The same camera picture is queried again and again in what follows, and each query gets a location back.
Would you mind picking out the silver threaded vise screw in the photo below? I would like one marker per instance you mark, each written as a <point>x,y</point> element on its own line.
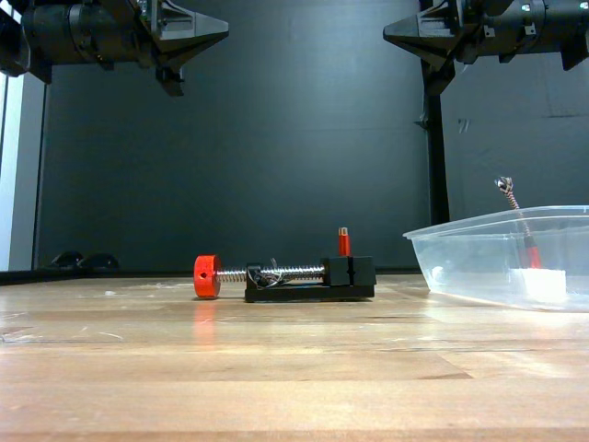
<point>299,272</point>

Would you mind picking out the black vise fixture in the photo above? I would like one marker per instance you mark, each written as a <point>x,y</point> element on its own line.
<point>349,276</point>

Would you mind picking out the black metal table frame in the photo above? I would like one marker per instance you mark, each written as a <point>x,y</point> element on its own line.
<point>46,276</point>

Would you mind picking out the red round vise knob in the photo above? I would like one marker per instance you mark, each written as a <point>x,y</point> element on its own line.
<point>206,276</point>

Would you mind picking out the black wall post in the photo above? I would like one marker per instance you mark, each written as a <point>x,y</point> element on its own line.
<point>437,161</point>

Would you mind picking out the clear plastic tub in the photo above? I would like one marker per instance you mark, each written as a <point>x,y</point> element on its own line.
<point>460,262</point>

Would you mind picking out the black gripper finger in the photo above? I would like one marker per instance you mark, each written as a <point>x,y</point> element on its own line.
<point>428,50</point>
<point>184,48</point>
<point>414,26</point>
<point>202,25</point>

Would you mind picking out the red RCA socket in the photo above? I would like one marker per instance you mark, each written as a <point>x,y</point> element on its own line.
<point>344,244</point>

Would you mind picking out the black curved frame loop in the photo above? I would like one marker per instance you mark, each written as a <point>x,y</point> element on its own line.
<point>100,261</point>
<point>68,259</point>

